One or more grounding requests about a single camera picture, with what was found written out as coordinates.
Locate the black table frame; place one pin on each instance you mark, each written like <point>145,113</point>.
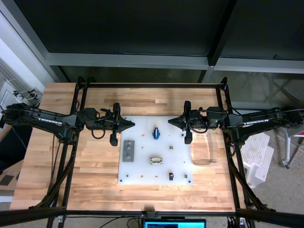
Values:
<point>152,85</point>

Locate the cardboard box with black patch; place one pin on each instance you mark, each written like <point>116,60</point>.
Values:
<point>7,169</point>

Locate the blue round connector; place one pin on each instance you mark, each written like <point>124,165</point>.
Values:
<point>156,134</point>

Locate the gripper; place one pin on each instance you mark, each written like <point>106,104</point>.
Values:
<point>115,123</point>
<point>187,122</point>

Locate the black wall post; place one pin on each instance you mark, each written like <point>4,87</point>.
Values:
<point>221,38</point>

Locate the white taskboard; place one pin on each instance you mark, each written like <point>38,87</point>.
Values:
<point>147,171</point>

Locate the grey metal wall frame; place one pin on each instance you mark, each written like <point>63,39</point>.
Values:
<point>118,60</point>

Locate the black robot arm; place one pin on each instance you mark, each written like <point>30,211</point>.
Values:
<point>47,120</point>
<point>256,122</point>

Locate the clear plastic tub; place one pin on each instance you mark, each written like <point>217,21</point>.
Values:
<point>204,152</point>

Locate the white counter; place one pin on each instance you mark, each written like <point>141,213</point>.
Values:
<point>6,93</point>

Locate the black USB socket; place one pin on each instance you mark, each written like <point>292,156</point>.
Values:
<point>171,176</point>

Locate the red white panel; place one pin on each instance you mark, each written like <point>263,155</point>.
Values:
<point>299,139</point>

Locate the grey metal peg plate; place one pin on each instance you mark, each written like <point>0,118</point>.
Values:
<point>124,152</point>

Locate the laptop screen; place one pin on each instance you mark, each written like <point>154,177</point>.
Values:
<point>173,224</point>

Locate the beige connector housing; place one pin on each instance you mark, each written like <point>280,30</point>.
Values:
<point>156,161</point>

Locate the white step stool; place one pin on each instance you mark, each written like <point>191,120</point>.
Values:
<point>256,152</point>

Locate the black low camera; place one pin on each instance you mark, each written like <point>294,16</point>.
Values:
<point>150,213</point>

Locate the grey metal stand leg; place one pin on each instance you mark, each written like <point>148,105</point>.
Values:
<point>287,149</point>

